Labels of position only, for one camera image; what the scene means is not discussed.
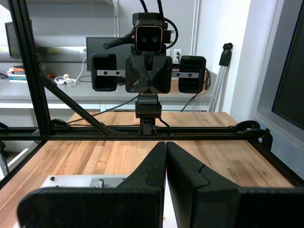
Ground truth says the grey desk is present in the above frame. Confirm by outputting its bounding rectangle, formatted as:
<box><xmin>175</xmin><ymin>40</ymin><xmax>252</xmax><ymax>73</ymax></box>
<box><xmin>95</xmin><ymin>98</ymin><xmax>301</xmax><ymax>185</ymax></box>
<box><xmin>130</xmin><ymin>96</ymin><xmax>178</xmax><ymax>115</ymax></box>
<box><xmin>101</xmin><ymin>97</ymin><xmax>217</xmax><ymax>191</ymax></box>
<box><xmin>0</xmin><ymin>77</ymin><xmax>214</xmax><ymax>113</ymax></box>

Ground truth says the black aluminium frame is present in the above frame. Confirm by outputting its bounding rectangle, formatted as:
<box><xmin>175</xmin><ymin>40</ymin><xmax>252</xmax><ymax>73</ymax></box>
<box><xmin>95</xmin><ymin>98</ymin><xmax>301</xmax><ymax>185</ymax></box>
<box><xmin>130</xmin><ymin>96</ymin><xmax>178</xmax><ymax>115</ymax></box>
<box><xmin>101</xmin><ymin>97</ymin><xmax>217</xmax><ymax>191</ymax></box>
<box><xmin>0</xmin><ymin>0</ymin><xmax>304</xmax><ymax>190</ymax></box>

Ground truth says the black and silver tripod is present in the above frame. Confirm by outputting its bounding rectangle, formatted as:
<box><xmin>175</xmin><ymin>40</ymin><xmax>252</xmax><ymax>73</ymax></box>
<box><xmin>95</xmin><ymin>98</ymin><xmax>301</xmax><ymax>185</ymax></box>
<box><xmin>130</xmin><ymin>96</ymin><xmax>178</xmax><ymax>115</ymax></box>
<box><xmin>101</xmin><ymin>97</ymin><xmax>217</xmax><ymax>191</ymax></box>
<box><xmin>209</xmin><ymin>42</ymin><xmax>234</xmax><ymax>112</ymax></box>

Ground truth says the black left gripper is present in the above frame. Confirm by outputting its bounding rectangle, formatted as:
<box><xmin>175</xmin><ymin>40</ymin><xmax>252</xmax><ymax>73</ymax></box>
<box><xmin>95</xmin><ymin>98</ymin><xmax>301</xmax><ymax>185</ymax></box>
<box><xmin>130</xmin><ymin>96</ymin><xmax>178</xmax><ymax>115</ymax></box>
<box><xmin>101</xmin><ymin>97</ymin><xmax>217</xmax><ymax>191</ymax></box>
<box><xmin>91</xmin><ymin>51</ymin><xmax>207</xmax><ymax>94</ymax></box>

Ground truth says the white cable bundle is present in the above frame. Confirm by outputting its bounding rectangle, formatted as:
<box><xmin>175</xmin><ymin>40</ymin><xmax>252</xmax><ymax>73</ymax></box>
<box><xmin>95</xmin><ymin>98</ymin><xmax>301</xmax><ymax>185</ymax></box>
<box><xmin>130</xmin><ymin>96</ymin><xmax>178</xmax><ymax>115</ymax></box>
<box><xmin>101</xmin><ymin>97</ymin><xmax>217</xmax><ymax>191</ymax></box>
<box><xmin>54</xmin><ymin>57</ymin><xmax>87</xmax><ymax>88</ymax></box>

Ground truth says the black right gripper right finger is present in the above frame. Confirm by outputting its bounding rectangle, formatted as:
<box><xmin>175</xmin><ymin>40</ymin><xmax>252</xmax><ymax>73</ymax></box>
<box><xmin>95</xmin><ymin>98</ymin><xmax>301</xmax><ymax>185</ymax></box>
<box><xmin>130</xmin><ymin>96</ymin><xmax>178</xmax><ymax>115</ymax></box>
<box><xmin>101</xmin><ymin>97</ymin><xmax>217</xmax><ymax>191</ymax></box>
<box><xmin>166</xmin><ymin>141</ymin><xmax>304</xmax><ymax>228</ymax></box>

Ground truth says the black frame corner bracket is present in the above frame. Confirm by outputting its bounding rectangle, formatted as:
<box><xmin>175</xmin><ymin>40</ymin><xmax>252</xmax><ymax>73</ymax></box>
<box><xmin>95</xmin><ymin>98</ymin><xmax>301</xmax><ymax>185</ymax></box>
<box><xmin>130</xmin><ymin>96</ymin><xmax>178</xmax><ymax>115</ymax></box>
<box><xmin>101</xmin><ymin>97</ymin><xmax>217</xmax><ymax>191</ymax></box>
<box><xmin>233</xmin><ymin>120</ymin><xmax>261</xmax><ymax>133</ymax></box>
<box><xmin>50</xmin><ymin>118</ymin><xmax>71</xmax><ymax>130</ymax></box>
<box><xmin>241</xmin><ymin>128</ymin><xmax>273</xmax><ymax>151</ymax></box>

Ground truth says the thin black base cable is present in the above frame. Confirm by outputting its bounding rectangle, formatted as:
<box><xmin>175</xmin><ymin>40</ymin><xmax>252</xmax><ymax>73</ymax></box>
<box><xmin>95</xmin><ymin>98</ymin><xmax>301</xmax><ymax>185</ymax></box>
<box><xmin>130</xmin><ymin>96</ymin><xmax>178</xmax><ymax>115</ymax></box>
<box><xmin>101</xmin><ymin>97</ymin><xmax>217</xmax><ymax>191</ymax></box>
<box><xmin>158</xmin><ymin>118</ymin><xmax>172</xmax><ymax>133</ymax></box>

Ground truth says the white wall conduit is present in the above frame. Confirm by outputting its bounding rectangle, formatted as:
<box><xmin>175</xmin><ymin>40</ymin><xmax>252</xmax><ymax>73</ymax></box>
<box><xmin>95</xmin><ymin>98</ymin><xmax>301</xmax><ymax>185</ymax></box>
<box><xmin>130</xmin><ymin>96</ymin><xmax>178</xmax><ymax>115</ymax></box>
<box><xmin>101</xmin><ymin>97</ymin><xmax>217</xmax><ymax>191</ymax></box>
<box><xmin>191</xmin><ymin>0</ymin><xmax>201</xmax><ymax>57</ymax></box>

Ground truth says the stack of books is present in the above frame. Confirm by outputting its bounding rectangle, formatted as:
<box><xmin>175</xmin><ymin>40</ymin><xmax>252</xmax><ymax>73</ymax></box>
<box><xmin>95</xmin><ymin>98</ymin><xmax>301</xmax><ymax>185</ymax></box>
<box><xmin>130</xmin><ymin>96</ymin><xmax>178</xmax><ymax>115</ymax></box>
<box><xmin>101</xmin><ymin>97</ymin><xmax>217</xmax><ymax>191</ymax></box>
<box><xmin>7</xmin><ymin>67</ymin><xmax>28</xmax><ymax>83</ymax></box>

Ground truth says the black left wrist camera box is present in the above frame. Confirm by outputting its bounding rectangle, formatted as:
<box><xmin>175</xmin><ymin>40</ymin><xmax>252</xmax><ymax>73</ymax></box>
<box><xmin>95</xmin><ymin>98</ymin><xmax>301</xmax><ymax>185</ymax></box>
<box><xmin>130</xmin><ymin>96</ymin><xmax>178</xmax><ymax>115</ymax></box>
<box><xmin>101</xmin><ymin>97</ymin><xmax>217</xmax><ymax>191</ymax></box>
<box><xmin>134</xmin><ymin>19</ymin><xmax>165</xmax><ymax>53</ymax></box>

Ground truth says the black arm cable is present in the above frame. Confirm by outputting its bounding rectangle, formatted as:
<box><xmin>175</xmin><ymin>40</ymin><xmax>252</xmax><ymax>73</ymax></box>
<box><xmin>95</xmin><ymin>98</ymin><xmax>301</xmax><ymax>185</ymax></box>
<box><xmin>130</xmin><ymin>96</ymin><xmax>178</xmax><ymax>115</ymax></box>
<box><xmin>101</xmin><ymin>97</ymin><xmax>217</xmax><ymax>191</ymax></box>
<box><xmin>139</xmin><ymin>0</ymin><xmax>149</xmax><ymax>14</ymax></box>
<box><xmin>156</xmin><ymin>0</ymin><xmax>165</xmax><ymax>20</ymax></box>

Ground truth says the black braided sleeve cable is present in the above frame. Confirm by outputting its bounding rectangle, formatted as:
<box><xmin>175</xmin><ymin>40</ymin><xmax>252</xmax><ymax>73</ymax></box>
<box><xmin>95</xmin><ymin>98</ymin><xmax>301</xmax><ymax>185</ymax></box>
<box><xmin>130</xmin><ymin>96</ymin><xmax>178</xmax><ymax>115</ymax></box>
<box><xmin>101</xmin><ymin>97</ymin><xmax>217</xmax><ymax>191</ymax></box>
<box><xmin>103</xmin><ymin>30</ymin><xmax>137</xmax><ymax>50</ymax></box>

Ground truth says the dark computer monitor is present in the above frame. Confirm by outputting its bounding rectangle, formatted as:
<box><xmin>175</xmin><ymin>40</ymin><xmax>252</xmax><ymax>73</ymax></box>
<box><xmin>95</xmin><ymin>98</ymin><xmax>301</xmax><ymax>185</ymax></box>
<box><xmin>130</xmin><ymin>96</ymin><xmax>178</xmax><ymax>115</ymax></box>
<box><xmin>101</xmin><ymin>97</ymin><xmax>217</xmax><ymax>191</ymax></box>
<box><xmin>85</xmin><ymin>37</ymin><xmax>134</xmax><ymax>84</ymax></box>
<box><xmin>4</xmin><ymin>21</ymin><xmax>33</xmax><ymax>60</ymax></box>

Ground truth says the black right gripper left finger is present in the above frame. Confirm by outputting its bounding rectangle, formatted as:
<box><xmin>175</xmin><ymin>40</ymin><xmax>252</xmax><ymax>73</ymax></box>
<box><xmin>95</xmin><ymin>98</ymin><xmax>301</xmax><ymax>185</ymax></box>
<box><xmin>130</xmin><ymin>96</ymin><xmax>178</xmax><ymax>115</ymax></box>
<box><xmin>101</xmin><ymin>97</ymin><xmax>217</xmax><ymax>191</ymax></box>
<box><xmin>17</xmin><ymin>141</ymin><xmax>166</xmax><ymax>228</ymax></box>

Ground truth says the black looped camera cable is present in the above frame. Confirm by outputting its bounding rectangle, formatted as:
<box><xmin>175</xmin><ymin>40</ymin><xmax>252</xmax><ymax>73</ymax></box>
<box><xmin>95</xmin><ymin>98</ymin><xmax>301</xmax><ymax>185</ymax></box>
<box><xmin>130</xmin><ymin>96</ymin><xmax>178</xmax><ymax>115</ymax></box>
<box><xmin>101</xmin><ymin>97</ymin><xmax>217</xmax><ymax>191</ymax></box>
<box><xmin>163</xmin><ymin>18</ymin><xmax>180</xmax><ymax>46</ymax></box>

